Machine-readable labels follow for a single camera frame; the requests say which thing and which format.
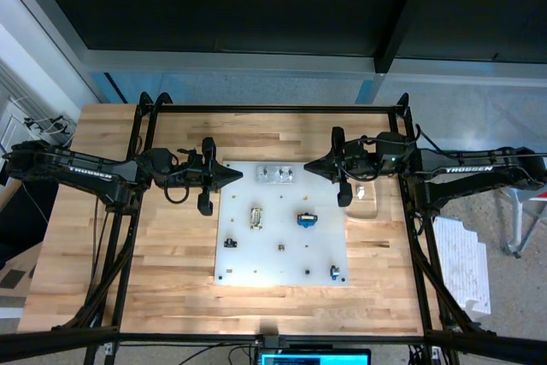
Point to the blue black RJ45 connector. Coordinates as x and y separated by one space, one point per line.
334 273

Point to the white foam block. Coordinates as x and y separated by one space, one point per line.
461 262

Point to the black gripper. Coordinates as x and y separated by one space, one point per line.
354 164
207 177

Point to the brown cardboard box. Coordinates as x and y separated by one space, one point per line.
25 260

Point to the small black clamp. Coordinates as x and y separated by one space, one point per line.
231 243

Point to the white task board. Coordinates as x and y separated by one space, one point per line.
265 262

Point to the black aluminium frame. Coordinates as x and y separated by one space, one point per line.
42 343

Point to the grey metal stand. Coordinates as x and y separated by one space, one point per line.
516 228

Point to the clear plastic tub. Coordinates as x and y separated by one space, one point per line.
363 211

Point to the beige connector housing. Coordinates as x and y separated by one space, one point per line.
255 217

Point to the small silver metal part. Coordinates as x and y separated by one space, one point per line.
360 192

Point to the screen with blue edge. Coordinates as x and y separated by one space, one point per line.
312 358

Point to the black frame-mounted camera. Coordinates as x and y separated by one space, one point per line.
273 340

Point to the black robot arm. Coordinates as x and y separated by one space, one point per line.
85 170
513 168

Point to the silver aluminium block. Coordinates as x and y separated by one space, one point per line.
275 177

